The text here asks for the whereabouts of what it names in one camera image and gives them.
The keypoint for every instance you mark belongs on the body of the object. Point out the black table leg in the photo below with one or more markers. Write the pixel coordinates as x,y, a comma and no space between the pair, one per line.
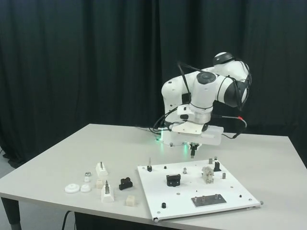
10,213

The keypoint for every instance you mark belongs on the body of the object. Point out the white large gear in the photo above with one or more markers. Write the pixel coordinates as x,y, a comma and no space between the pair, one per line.
72,188

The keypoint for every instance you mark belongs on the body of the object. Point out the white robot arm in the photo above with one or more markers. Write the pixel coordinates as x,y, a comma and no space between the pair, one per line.
206,95

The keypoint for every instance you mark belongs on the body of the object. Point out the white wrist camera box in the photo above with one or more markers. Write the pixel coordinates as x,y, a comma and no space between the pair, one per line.
184,112

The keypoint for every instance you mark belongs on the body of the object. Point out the metal round peg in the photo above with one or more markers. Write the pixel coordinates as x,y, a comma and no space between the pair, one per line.
102,165

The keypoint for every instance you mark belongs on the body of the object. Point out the white tall peg holder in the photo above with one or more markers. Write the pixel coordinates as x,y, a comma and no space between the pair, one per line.
107,196

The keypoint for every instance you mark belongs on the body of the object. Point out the white task board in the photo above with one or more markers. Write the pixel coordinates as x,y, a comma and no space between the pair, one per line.
192,191

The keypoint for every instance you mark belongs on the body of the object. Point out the white flat mounting plate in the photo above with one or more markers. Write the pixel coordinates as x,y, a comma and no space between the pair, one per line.
187,128

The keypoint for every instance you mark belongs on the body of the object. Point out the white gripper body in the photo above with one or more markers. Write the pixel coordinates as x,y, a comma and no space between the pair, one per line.
213,140

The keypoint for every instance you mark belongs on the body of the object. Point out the metal square peg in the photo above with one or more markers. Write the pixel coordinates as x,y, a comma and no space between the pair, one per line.
107,188

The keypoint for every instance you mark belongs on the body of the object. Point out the metal bolt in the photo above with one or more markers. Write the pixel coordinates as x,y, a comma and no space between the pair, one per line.
87,174

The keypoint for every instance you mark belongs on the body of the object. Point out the white medium gear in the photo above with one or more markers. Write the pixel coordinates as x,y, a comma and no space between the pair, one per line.
86,188

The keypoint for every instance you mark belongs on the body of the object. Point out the white small gear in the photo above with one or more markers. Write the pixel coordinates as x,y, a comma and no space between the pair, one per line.
86,179

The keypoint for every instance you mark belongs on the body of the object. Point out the black plug with thin rod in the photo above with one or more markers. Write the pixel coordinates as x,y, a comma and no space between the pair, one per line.
149,168

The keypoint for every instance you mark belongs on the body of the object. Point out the black curtain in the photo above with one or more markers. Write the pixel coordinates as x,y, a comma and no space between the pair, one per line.
72,48

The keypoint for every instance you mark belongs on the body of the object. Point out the white low peg holder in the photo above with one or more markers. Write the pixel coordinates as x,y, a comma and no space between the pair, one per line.
102,171

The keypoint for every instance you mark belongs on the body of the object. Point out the cream cube holder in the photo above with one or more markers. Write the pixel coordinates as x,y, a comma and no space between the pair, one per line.
130,201
99,184

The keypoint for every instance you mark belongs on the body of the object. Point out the black D-SUB plug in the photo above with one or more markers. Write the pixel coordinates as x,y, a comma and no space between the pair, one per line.
125,184

